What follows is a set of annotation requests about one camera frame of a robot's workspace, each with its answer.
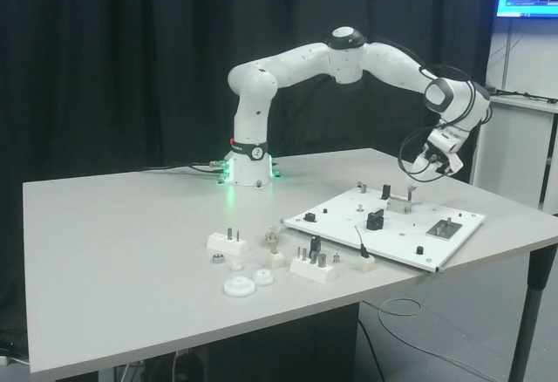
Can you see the metal nut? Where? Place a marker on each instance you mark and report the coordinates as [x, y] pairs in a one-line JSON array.
[[218, 257]]

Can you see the black D-SUB plug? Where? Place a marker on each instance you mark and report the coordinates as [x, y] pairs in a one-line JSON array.
[[315, 246]]

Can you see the white cabinet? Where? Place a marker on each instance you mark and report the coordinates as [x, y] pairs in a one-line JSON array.
[[514, 159]]

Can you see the small white bolt holder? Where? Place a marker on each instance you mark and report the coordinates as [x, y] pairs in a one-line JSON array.
[[274, 261]]

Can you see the metal BNC plug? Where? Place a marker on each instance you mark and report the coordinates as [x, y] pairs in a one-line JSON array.
[[336, 258]]

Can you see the white task board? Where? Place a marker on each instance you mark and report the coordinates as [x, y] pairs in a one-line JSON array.
[[392, 233]]

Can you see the metal bolt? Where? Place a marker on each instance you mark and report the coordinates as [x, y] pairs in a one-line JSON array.
[[273, 249]]

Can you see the white round peg holder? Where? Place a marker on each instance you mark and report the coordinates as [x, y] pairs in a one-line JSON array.
[[311, 274]]

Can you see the small white plug holder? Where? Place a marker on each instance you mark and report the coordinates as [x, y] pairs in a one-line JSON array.
[[365, 264]]

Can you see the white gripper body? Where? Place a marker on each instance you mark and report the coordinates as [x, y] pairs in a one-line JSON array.
[[420, 170]]

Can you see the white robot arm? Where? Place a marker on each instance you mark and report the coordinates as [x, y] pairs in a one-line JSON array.
[[253, 107]]

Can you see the black curtain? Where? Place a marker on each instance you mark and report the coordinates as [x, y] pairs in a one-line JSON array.
[[109, 72]]

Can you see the thick metal round peg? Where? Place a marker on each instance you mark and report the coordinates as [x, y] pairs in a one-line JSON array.
[[322, 261]]

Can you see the dark table leg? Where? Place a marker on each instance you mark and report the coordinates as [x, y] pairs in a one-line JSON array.
[[529, 312]]

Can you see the white large gear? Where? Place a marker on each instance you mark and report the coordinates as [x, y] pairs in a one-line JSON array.
[[237, 287]]

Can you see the white square peg holder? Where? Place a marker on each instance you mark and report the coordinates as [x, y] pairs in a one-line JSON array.
[[222, 246]]

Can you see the medium metal round peg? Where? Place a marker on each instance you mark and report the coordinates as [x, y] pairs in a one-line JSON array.
[[304, 256]]

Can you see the white medium gear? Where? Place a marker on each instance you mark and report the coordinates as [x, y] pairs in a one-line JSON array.
[[263, 277]]

